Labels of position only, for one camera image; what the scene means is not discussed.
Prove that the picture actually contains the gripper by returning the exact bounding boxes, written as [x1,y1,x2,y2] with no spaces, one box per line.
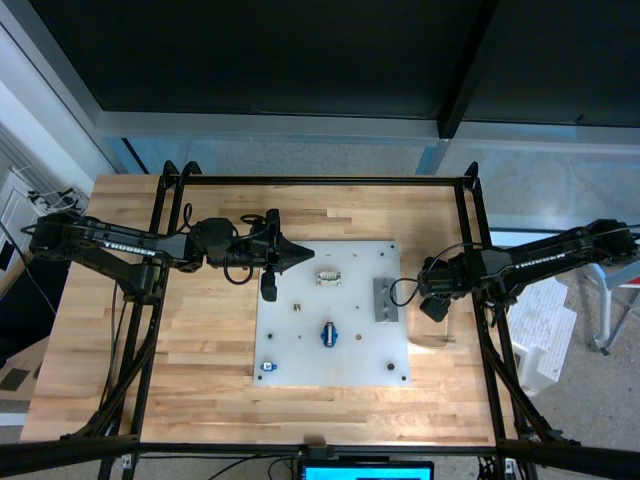
[418,257,454,324]
[229,209,315,303]

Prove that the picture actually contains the clear plastic tub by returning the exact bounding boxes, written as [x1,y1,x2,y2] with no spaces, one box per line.
[405,279,458,352]

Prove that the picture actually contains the grey aluminium plate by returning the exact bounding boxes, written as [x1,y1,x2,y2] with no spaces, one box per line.
[372,276,400,324]

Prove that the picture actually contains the blue round holder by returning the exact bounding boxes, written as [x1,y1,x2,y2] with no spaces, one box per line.
[318,322,342,349]

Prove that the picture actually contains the white task board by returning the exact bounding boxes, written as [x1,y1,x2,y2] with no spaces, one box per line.
[253,240,412,389]

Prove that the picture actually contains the grey metal stand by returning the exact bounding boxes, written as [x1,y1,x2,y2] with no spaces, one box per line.
[579,259,640,357]

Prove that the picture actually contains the blue laptop screen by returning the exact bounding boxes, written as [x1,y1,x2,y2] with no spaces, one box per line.
[298,459,435,480]

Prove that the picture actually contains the cardboard box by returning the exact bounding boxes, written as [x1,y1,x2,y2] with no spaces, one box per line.
[0,335,51,401]

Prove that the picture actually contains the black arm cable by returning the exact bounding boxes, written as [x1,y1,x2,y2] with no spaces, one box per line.
[389,277,427,308]
[222,249,255,286]

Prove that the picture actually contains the black aluminium frame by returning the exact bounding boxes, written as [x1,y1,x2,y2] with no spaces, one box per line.
[0,159,640,480]

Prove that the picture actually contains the black table-level camera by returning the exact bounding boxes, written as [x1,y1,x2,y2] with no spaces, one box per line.
[302,434,335,460]

